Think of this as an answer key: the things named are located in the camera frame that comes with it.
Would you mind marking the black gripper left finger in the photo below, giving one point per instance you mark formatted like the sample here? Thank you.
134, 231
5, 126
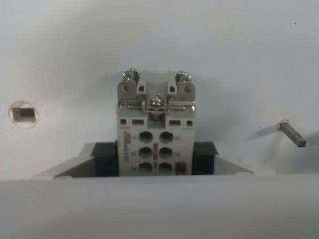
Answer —
104, 159

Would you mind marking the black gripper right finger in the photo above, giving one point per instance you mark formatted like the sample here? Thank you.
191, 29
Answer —
205, 159

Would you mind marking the beige waterproof plug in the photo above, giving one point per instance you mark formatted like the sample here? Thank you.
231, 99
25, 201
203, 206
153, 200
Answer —
154, 129

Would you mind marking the thin metal square peg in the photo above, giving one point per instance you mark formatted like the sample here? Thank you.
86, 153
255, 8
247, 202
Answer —
291, 134

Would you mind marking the white task board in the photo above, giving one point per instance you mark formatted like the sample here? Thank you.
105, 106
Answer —
74, 49

